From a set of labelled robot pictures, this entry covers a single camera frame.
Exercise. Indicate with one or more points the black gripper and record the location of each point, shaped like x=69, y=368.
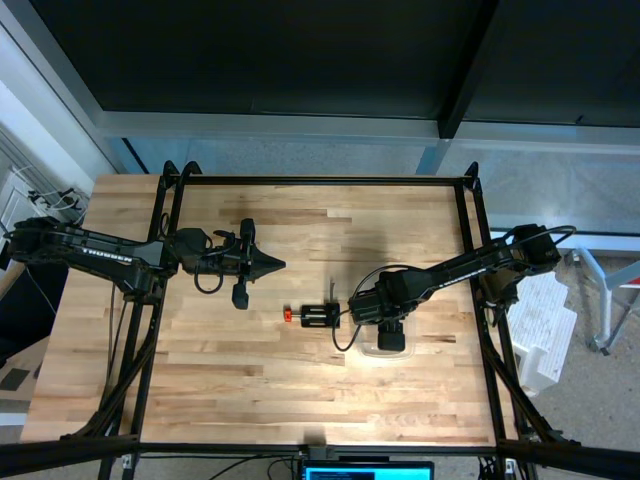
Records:
x=225, y=260
x=391, y=337

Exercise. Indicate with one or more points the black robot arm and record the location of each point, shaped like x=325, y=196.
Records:
x=462, y=277
x=107, y=255

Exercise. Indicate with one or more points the clear plastic tub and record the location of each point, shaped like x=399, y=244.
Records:
x=370, y=351

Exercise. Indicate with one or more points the black vise with orange knob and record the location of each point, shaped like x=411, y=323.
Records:
x=320, y=317

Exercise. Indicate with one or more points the blue laptop screen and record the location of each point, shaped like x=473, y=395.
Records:
x=365, y=474

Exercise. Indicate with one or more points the power strip with plugs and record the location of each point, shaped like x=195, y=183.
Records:
x=65, y=197

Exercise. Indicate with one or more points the grey metal stand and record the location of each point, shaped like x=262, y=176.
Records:
x=606, y=300

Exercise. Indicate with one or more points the black case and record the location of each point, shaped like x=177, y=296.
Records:
x=25, y=310

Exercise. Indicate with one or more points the cardboard box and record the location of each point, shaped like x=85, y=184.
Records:
x=25, y=357

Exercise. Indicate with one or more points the black metal frame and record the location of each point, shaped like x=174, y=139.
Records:
x=320, y=180

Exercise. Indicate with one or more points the black arched bracket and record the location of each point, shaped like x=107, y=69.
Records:
x=472, y=165
x=169, y=163
x=191, y=163

